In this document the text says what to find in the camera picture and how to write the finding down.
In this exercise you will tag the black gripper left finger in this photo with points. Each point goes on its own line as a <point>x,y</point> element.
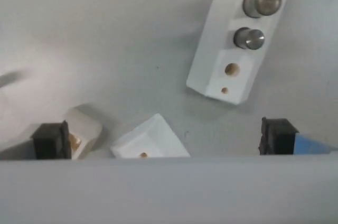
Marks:
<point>50,142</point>

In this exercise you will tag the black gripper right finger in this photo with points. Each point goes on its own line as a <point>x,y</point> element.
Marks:
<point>280,139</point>

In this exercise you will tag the medium metal round peg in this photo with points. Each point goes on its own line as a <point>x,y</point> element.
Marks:
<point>251,38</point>

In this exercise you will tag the white square peg holder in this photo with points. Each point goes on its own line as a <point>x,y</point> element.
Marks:
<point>155,139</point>

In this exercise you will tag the white round peg holder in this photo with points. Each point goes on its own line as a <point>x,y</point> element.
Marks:
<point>224,39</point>

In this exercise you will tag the large metal round peg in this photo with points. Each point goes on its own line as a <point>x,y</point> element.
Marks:
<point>265,2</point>

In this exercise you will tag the small white holder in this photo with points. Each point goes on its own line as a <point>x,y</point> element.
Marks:
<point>89,129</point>

